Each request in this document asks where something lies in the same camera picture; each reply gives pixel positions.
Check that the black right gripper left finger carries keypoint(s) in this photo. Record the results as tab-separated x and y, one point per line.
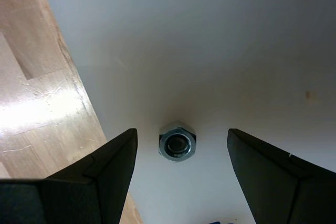
78	182

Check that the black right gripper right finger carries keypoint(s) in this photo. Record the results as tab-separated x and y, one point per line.
283	182

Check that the silver M12 hex nut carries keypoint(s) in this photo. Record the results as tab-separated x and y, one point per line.
164	140

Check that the small blue connector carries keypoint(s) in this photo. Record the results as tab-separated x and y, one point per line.
221	222

